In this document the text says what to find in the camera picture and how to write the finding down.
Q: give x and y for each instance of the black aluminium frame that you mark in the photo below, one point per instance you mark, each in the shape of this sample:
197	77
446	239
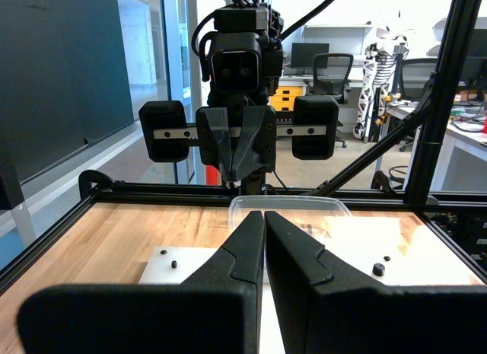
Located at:
437	141

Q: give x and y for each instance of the red cylinder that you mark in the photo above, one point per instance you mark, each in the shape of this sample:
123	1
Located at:
211	176

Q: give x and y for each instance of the black computer monitor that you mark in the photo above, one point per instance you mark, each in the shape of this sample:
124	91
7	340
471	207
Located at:
310	55
477	61

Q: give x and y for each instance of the yellow drawer cabinet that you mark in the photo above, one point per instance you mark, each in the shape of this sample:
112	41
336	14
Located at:
285	99

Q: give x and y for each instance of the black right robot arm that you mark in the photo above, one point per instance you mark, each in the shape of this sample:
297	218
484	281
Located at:
243	17

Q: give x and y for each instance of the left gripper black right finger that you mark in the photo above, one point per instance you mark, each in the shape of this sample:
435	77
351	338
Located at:
361	319

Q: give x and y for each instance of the white lattice figure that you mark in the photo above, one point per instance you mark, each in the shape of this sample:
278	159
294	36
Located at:
371	83

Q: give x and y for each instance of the black mesh office chair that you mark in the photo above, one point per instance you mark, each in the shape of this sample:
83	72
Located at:
414	78
333	70

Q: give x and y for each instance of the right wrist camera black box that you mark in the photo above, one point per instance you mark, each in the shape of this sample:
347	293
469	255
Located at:
236	61

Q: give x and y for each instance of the clear plastic tub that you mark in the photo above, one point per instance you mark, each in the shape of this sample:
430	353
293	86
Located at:
304	205

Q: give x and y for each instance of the white plastic board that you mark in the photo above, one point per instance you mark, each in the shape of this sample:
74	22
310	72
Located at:
163	276

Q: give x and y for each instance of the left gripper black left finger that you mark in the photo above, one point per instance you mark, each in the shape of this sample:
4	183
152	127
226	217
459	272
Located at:
152	319

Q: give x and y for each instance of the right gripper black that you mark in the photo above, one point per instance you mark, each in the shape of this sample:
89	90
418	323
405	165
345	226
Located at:
163	118

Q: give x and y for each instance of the white office desk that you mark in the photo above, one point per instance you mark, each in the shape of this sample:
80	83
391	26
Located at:
462	141

